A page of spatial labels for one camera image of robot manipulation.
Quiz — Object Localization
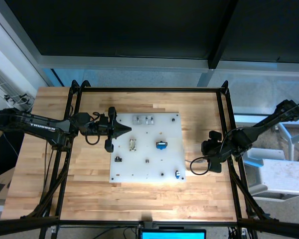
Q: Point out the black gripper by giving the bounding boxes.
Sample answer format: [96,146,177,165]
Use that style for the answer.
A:
[201,130,230,174]
[97,106,133,153]

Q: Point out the blue wide connector socket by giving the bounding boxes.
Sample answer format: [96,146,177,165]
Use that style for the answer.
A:
[155,140,168,151]

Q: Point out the clear plastic tub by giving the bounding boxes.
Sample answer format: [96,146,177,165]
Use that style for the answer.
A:
[184,142,210,173]

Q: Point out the white plastic board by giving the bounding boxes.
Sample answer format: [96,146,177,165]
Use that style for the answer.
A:
[109,112,187,184]

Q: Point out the white step stool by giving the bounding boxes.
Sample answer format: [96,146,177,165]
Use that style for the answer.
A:
[243,146,299,203]

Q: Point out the grey metal rack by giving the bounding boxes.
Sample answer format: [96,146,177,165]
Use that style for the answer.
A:
[274,121,299,160]

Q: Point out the laptop with blue screen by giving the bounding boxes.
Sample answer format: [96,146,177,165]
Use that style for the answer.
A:
[139,229,207,239]

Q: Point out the brown cardboard box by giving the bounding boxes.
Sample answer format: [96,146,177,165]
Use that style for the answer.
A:
[0,166,16,200]

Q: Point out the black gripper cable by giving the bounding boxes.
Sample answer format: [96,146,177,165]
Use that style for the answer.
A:
[189,134,231,176]
[85,112,102,146]

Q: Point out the black metal frame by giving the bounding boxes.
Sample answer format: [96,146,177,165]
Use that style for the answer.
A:
[0,79,299,239]

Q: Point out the white wall cables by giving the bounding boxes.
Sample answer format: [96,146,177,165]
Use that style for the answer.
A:
[0,83,32,107]

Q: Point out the black vertical post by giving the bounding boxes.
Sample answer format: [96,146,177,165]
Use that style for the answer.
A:
[207,0,240,70]

